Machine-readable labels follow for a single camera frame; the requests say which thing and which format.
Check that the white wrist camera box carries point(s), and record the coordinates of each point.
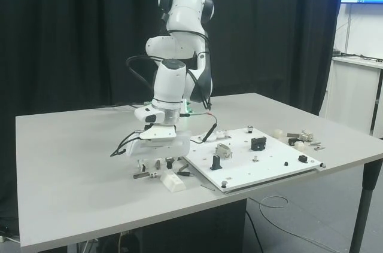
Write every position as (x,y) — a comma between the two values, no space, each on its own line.
(148,115)

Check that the metal BNC plug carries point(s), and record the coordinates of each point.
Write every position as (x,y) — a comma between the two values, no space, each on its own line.
(153,175)

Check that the white peg holder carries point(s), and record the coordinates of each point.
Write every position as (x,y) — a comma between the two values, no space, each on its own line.
(173,182)

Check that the black USB plug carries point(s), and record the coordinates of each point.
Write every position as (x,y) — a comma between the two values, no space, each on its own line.
(183,172)

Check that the white cabinet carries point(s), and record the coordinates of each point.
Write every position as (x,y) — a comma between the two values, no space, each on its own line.
(353,97)

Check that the small metal peg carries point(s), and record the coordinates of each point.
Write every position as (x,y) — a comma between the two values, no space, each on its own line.
(314,142)
(318,146)
(157,164)

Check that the metal D-SUB plug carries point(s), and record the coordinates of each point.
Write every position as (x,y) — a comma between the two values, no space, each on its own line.
(306,135)

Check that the black table leg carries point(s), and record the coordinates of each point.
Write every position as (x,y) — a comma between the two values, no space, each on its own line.
(365,199)

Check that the white medium gear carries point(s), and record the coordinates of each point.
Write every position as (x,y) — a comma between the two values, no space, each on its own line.
(221,134)

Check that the black curtain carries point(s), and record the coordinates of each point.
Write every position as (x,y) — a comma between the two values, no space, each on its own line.
(74,40)

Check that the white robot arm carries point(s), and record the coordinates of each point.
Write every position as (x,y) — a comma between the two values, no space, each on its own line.
(185,10)

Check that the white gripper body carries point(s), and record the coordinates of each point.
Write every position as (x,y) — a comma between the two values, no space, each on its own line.
(167,146)

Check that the white small gear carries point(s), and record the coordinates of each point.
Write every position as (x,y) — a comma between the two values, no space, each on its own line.
(278,132)

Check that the grey square metal peg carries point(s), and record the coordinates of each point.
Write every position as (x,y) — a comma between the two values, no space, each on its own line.
(293,134)

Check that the small white holder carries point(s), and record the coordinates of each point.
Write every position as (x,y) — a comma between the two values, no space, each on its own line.
(299,144)

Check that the white task board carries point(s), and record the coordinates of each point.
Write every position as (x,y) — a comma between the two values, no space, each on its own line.
(263,172)

